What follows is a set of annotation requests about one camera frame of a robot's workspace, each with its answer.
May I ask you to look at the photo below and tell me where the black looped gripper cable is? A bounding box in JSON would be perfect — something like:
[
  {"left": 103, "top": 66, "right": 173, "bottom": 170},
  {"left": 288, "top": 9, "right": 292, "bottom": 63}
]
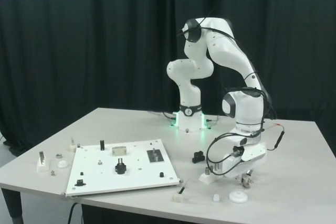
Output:
[{"left": 205, "top": 132, "right": 244, "bottom": 177}]

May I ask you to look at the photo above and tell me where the white large gear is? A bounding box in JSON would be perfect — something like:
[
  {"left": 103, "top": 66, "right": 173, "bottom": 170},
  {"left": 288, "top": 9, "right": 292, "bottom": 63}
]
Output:
[{"left": 228, "top": 190, "right": 248, "bottom": 204}]

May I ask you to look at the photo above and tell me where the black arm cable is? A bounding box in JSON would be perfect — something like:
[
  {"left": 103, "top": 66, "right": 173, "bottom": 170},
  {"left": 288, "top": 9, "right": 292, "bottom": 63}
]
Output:
[{"left": 176, "top": 0, "right": 276, "bottom": 120}]

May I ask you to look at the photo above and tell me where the large white square peg holder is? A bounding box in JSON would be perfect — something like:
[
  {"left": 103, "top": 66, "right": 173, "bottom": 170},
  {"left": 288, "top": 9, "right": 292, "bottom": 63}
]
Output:
[{"left": 36, "top": 158, "right": 51, "bottom": 173}]

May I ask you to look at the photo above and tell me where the black cable under table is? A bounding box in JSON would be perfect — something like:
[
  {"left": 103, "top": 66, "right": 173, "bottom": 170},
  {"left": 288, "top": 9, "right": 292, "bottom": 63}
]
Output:
[{"left": 67, "top": 202, "right": 82, "bottom": 224}]

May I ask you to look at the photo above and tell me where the white waterproof plug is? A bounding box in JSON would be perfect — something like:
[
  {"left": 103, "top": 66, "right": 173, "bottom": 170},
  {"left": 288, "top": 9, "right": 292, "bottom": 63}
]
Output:
[{"left": 239, "top": 173, "right": 254, "bottom": 189}]

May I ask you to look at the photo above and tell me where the white task board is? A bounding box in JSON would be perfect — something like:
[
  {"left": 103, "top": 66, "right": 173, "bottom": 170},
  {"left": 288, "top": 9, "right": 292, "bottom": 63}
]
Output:
[{"left": 64, "top": 138, "right": 181, "bottom": 198}]

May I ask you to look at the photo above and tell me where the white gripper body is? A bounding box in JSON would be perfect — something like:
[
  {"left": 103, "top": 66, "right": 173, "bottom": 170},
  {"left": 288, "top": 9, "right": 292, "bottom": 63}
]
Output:
[{"left": 218, "top": 144, "right": 268, "bottom": 180}]

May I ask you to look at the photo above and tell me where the black D-SUB plug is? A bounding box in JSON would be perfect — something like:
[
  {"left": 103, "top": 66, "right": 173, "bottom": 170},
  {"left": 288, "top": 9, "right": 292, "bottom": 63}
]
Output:
[{"left": 192, "top": 150, "right": 206, "bottom": 163}]

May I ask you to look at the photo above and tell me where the black plug with thin cable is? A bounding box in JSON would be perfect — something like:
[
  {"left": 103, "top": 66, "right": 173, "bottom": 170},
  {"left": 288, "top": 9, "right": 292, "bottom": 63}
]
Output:
[{"left": 179, "top": 178, "right": 189, "bottom": 196}]

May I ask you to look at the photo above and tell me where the black curtain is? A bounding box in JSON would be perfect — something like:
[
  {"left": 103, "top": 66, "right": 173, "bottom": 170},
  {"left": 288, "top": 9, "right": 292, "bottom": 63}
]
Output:
[{"left": 0, "top": 0, "right": 336, "bottom": 156}]

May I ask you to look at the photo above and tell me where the black table leg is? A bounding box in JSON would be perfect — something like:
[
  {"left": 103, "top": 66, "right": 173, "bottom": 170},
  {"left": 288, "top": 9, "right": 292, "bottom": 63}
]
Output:
[{"left": 1, "top": 188, "right": 21, "bottom": 224}]

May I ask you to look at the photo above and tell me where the thin black rod red tag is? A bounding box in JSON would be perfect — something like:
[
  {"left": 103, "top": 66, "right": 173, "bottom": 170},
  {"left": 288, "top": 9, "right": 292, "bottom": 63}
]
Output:
[{"left": 271, "top": 123, "right": 286, "bottom": 152}]

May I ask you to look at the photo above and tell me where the white round peg holder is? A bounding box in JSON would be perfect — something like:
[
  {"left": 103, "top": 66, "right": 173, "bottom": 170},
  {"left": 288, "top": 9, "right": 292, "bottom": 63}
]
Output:
[{"left": 198, "top": 167, "right": 220, "bottom": 184}]

